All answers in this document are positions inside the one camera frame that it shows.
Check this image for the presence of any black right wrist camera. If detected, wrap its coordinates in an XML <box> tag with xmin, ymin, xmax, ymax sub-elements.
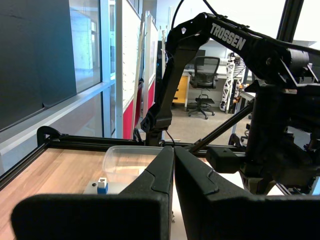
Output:
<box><xmin>251</xmin><ymin>86</ymin><xmax>299</xmax><ymax>151</ymax></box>

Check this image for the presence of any blue white connector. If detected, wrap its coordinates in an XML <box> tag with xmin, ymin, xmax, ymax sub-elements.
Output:
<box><xmin>96</xmin><ymin>176</ymin><xmax>109</xmax><ymax>196</ymax></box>

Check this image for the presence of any yellow drawer cabinet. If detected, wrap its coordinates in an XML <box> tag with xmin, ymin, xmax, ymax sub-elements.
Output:
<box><xmin>172</xmin><ymin>74</ymin><xmax>189</xmax><ymax>105</ymax></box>

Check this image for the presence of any clear plastic tub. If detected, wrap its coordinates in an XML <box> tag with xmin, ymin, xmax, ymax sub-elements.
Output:
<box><xmin>102</xmin><ymin>145</ymin><xmax>165</xmax><ymax>176</ymax></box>

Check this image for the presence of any black aluminium frame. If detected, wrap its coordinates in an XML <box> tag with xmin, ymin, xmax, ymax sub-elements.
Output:
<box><xmin>0</xmin><ymin>0</ymin><xmax>320</xmax><ymax>198</ymax></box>

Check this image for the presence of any black mesh office chair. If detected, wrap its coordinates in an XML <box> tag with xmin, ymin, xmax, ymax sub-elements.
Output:
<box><xmin>186</xmin><ymin>56</ymin><xmax>221</xmax><ymax>120</ymax></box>

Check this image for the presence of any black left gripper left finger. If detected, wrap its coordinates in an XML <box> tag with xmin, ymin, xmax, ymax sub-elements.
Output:
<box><xmin>10</xmin><ymin>145</ymin><xmax>175</xmax><ymax>240</ymax></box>

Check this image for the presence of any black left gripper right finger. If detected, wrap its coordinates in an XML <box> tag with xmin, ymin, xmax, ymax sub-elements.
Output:
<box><xmin>174</xmin><ymin>146</ymin><xmax>320</xmax><ymax>240</ymax></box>

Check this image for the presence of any white red partition screen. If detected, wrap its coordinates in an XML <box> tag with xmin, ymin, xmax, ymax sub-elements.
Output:
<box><xmin>143</xmin><ymin>11</ymin><xmax>161</xmax><ymax>118</ymax></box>
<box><xmin>115</xmin><ymin>0</ymin><xmax>144</xmax><ymax>140</ymax></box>

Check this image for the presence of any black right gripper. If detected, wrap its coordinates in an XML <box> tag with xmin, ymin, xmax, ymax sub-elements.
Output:
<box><xmin>206</xmin><ymin>139</ymin><xmax>320</xmax><ymax>196</ymax></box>

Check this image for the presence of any white lattice robot figure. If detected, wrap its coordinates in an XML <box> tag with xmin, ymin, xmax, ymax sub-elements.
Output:
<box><xmin>219</xmin><ymin>51</ymin><xmax>251</xmax><ymax>115</ymax></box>

